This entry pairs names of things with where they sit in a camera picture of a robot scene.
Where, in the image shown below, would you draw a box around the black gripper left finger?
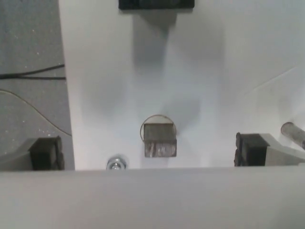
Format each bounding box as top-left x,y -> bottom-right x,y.
0,135 -> 66,172

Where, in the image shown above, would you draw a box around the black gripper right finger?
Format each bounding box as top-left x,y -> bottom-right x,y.
234,131 -> 305,167

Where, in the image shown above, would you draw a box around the metal round peg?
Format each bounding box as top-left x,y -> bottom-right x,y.
280,122 -> 305,151

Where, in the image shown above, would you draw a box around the metal square peg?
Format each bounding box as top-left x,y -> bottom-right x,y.
142,122 -> 178,158

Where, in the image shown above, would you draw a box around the silver bolt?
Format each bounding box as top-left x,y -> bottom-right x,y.
106,155 -> 129,171

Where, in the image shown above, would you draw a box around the white task board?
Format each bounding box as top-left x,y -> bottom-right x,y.
58,0 -> 305,171

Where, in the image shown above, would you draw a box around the thin pale cable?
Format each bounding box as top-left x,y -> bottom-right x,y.
0,89 -> 72,137

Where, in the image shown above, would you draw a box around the black cable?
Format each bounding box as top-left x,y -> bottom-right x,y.
0,63 -> 65,79
0,75 -> 67,80

